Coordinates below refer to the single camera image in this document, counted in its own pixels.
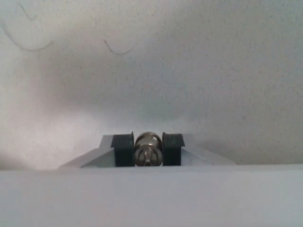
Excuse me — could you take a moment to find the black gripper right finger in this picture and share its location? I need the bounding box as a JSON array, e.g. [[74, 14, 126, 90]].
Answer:
[[162, 132, 237, 167]]

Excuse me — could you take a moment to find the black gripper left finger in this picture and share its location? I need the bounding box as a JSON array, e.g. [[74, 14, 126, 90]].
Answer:
[[58, 133, 135, 169]]

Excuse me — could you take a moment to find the metal BNC plug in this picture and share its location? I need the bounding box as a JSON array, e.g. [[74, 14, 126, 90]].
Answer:
[[134, 131, 164, 167]]

